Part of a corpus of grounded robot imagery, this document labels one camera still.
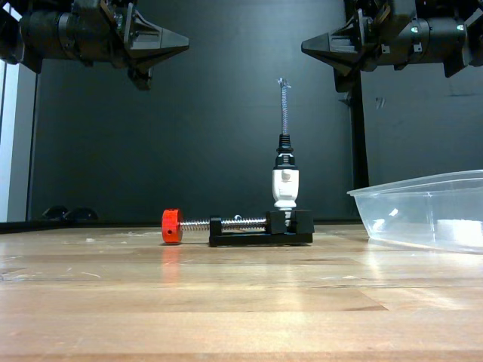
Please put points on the black rounded frame bracket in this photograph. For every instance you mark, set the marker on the black rounded frame bracket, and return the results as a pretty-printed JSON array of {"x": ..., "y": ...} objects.
[
  {"x": 54, "y": 213},
  {"x": 83, "y": 215}
]

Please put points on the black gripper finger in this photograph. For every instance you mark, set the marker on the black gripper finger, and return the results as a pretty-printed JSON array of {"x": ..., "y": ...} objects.
[
  {"x": 151, "y": 57},
  {"x": 339, "y": 41},
  {"x": 151, "y": 37},
  {"x": 343, "y": 62}
]

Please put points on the black frame post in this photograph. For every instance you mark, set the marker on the black frame post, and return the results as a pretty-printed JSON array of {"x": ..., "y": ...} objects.
[{"x": 358, "y": 143}]

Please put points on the white power receptacle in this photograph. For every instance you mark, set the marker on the white power receptacle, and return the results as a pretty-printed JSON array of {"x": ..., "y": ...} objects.
[{"x": 285, "y": 188}]

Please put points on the black frame rail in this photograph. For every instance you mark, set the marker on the black frame rail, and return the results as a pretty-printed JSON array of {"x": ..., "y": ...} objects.
[{"x": 113, "y": 225}]

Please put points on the black clamp vise red knob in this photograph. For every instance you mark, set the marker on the black clamp vise red knob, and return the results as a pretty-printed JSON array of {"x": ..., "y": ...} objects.
[{"x": 260, "y": 238}]

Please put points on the clear plastic container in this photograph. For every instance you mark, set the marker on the clear plastic container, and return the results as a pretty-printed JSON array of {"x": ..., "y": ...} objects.
[{"x": 415, "y": 211}]

